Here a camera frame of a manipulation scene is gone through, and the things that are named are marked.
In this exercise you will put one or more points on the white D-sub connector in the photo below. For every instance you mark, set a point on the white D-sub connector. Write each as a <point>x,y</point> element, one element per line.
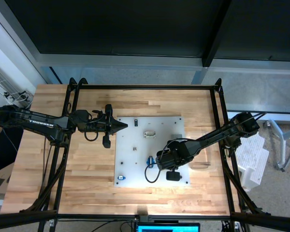
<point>149,134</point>

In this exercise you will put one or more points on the black silver-topped bar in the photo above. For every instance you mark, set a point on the black silver-topped bar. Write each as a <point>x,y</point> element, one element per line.
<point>149,160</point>

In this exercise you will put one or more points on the black frame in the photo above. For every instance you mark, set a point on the black frame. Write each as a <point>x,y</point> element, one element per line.
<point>99,216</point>

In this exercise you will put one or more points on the blue round holder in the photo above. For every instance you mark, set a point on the blue round holder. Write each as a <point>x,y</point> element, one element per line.
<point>147,161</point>

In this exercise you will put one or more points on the small black connector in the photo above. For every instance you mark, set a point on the small black connector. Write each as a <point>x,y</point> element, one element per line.
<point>136,122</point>

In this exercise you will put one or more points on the white cube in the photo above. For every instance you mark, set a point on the white cube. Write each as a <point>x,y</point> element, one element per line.
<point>121,178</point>

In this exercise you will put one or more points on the cardboard box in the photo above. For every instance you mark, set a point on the cardboard box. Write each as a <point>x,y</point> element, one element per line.
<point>2,174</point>

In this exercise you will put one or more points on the grey metal stand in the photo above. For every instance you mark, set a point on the grey metal stand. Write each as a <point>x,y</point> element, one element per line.
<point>282,149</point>

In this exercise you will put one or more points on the laptop screen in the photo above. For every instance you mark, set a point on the laptop screen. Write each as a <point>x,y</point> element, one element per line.
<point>166,228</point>

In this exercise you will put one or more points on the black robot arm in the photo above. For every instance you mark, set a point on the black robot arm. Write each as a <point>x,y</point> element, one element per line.
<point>38,120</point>
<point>207,137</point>

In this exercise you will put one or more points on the clear plastic tub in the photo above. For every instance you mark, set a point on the clear plastic tub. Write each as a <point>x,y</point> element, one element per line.
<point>203,159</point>

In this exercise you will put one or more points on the grey metal block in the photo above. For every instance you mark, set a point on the grey metal block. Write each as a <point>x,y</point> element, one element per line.
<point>176,136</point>

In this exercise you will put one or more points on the blue square flanged base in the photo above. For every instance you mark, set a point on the blue square flanged base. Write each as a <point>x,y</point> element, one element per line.
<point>117,178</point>

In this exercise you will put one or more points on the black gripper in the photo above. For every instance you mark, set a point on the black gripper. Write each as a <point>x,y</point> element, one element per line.
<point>101,125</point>
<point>170,166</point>

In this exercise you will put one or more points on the white board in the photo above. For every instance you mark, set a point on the white board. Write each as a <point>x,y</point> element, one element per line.
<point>135,174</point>

